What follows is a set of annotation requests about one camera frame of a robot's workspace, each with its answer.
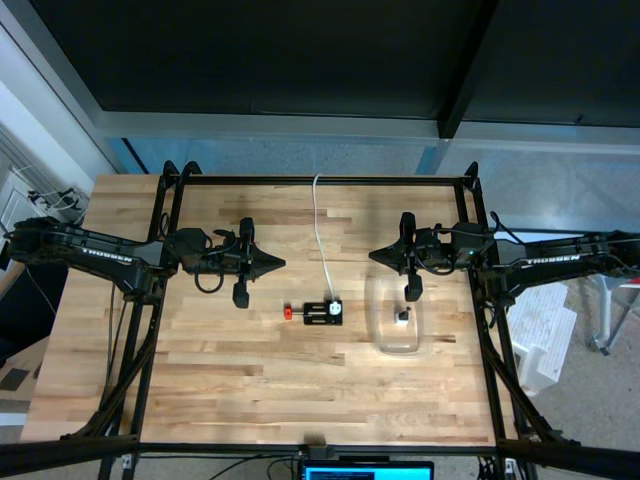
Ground black white cable bundle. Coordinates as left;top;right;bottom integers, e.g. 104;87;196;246
27;187;84;211

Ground black aluminium frame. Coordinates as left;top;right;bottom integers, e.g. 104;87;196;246
0;159;640;480

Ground grey metal stand legs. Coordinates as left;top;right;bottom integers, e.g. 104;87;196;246
584;272;640;357

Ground white foam block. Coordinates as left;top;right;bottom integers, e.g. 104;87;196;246
505;282;577;399

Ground black vise clamp red knob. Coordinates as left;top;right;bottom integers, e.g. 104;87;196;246
283;298;346;327

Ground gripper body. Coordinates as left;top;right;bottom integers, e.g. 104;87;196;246
399;212;454;303
212;217;257;310

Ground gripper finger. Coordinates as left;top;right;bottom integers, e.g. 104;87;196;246
252;239;288;264
368;234;405;259
252;261;288;285
368;254;407;277

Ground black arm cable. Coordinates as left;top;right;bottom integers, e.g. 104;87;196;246
193;267;225;295
433;211;524;247

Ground laptop screen blue edge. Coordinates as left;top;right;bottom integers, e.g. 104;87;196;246
299;459;435;480

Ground white flat power cable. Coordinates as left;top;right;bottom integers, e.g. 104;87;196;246
311;173;337;304

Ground clear plastic tub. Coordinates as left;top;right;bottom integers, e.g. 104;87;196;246
367;274;434;357

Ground brown cardboard box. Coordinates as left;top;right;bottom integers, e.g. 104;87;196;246
0;335;51;401

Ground black low camera box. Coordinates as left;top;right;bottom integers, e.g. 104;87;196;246
304;434;329;460

